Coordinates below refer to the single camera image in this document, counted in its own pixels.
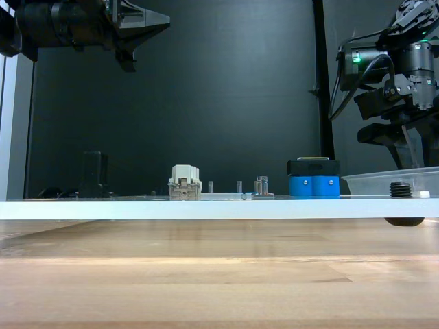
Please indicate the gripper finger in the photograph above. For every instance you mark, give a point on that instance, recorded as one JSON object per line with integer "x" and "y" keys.
{"x": 428, "y": 137}
{"x": 156, "y": 18}
{"x": 380, "y": 133}
{"x": 144, "y": 36}

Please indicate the beige connector housing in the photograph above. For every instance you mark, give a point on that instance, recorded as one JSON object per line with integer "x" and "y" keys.
{"x": 183, "y": 185}

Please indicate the clear plastic tub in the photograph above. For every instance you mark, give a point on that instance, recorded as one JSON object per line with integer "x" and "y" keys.
{"x": 370, "y": 186}

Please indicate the small white block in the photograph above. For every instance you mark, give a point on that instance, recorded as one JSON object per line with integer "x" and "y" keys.
{"x": 425, "y": 194}

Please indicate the black round screw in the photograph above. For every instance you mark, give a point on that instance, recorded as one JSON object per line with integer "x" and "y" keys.
{"x": 401, "y": 190}

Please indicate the black rubber board foot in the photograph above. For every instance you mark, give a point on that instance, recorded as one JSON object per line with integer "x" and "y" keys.
{"x": 404, "y": 221}

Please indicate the black plastic clip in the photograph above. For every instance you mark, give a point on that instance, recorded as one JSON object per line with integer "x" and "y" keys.
{"x": 92, "y": 171}

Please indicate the clear block with pins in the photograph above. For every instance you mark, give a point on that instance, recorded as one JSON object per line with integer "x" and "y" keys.
{"x": 223, "y": 196}

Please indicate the white task board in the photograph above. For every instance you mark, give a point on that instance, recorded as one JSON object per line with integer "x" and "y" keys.
{"x": 205, "y": 209}

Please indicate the black metal frame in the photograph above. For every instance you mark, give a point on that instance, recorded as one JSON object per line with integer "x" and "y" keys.
{"x": 324, "y": 103}

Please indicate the blue socket mount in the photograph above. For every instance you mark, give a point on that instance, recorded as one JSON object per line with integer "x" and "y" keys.
{"x": 313, "y": 185}

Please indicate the small silver post fitting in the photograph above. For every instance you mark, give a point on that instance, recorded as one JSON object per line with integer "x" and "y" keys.
{"x": 263, "y": 186}

